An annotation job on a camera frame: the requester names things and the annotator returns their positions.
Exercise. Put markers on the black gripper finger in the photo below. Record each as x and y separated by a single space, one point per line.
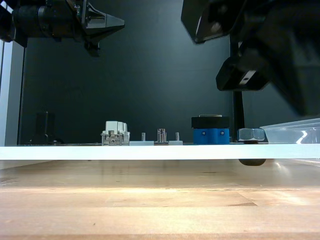
115 23
300 82

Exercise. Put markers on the silver M12 hex nut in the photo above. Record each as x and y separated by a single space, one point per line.
250 135

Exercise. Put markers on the clear plastic tub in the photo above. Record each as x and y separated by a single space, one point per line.
287 135

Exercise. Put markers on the blue black D-sub connector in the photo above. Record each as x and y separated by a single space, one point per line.
210 136

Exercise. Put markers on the beige rectangular connector housing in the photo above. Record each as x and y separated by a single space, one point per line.
112 127

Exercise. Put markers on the white plastic board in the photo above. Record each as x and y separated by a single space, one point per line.
125 152

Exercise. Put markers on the black metal frame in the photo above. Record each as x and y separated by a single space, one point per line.
238 112

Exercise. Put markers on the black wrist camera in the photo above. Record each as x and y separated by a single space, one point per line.
207 22

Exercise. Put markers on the grey aluminium partition frame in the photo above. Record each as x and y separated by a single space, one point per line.
6 100

